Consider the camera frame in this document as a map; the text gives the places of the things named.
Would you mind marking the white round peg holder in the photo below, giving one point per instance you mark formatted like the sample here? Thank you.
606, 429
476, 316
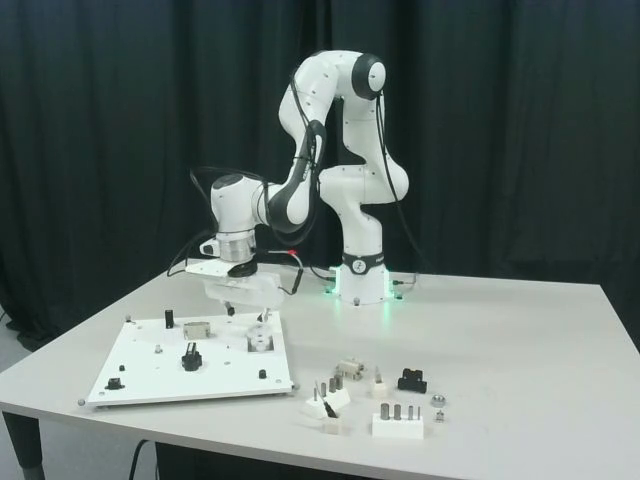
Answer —
397, 430

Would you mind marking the grey waterproof plug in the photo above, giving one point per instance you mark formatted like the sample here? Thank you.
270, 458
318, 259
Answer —
352, 369

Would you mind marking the medium metal square peg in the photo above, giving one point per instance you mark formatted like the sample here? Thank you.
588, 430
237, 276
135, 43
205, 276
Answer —
333, 386

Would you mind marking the round metal BNC plug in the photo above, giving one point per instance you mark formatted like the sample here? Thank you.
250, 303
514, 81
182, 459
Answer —
438, 400

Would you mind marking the small white plug holder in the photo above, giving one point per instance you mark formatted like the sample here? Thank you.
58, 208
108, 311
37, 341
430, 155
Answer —
332, 427
378, 391

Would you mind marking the black under-table panel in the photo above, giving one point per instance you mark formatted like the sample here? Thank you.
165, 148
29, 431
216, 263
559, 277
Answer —
200, 470

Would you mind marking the flat white mounting plate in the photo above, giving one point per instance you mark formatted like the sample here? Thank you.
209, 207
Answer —
207, 270

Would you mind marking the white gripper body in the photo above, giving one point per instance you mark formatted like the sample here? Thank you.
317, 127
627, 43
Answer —
250, 290

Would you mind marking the medium metal round peg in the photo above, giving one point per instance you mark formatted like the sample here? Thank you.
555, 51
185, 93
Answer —
398, 411

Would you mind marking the black curtain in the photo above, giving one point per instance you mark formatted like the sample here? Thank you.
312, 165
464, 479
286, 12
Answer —
100, 100

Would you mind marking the white task board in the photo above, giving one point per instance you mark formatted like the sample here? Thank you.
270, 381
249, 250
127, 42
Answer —
150, 370

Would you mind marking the dark grey table leg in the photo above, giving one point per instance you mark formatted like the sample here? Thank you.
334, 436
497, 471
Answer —
22, 450

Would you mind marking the white large gear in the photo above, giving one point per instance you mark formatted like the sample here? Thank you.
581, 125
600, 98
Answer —
260, 332

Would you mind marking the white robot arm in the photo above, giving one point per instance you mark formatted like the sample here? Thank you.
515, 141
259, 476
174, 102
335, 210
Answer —
360, 200

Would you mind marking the small metal bolt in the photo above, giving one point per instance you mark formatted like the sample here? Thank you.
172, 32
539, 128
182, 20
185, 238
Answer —
439, 416

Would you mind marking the small metal square peg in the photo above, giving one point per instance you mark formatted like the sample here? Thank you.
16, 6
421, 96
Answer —
324, 389

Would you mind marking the small metal plug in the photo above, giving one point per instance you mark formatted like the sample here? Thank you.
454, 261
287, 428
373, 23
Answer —
378, 375

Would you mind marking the large metal square peg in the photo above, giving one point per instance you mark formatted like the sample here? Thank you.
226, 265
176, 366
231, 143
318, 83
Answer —
341, 385

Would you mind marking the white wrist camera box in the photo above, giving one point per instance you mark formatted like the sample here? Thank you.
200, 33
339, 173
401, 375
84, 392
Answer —
208, 248

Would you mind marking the large metal round peg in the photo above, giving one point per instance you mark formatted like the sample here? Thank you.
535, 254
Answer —
386, 410

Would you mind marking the white medium gear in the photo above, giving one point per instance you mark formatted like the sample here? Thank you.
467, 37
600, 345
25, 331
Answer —
260, 344

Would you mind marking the white square peg holder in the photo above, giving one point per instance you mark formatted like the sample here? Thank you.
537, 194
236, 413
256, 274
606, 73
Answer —
341, 399

